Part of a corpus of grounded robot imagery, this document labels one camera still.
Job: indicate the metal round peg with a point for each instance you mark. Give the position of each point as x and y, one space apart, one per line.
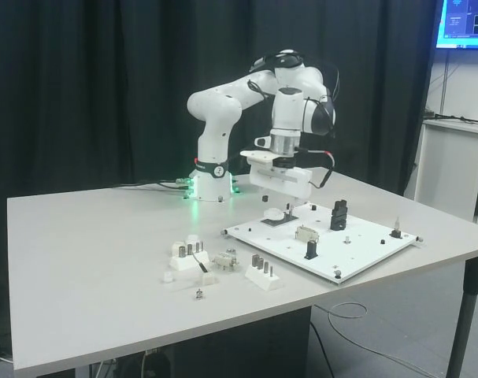
199 247
190 249
181 250

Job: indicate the white cabinet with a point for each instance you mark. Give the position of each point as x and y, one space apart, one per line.
451 165

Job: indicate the white peg holder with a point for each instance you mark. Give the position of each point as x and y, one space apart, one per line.
262 280
181 263

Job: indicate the metal BNC plug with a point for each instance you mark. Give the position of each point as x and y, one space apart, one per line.
198 294

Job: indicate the black USB plug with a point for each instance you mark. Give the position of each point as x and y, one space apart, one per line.
204 268

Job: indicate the dark grey table leg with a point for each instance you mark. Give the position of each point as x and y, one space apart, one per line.
465 315

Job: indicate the white medium gear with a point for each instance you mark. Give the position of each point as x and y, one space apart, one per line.
193 238

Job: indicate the black D-SUB plug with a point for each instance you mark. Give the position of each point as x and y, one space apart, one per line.
338 220

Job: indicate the small white plug holder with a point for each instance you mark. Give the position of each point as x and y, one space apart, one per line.
207 279

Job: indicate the white small gear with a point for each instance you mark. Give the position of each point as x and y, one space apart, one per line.
167 276

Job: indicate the white task board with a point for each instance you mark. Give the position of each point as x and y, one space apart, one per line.
360 252

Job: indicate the blue screen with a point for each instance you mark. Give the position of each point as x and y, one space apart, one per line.
459 23

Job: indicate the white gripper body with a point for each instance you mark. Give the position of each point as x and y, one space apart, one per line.
282 185

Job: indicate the beige waterproof plug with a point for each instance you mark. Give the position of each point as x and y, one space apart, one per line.
223 260

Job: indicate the black box under table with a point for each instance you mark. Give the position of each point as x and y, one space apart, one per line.
223 346

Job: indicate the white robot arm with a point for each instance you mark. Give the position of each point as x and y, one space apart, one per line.
215 118

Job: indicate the black curtains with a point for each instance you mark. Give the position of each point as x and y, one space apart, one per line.
85 78

